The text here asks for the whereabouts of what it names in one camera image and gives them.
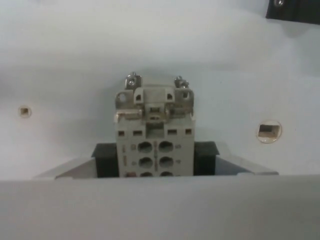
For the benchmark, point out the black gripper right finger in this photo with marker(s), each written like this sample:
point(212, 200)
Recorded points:
point(206, 160)

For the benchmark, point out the white task board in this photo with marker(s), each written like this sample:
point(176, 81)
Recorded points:
point(50, 50)

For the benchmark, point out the grey waterproof plug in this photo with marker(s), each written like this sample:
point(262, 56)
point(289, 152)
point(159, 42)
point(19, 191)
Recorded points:
point(153, 140)

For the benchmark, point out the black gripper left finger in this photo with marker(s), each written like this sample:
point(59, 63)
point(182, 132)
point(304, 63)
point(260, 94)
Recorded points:
point(105, 162)

